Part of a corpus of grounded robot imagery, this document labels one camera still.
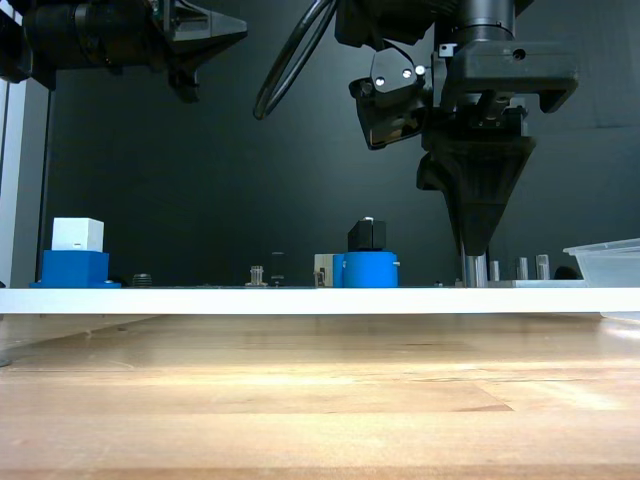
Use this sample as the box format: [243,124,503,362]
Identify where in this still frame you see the steel 16mm cylinder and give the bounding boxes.
[462,252,489,289]

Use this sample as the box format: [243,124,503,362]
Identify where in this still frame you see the grey metal peg plate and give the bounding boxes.
[454,279,587,290]

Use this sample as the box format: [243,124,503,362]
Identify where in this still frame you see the black D-sub connector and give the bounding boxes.
[347,216,387,251]

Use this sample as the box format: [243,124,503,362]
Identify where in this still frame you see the blue round connector holder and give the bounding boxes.
[332,251,400,289]

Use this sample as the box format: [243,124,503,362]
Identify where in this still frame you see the clear plastic tub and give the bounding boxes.
[562,238,640,321]

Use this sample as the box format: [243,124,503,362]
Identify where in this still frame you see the beige rectangular connector housing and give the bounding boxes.
[312,253,346,290]

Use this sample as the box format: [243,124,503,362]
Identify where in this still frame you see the white cube block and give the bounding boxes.
[51,217,105,253]

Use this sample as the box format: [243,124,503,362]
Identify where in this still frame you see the small black upright connector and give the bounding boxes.
[270,252,287,289]

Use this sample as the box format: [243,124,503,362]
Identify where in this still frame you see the white task board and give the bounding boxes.
[0,287,640,316]

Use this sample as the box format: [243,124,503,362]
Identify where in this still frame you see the blue square holder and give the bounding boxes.
[28,249,123,290]

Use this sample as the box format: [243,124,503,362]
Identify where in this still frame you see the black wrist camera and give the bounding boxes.
[348,49,430,152]

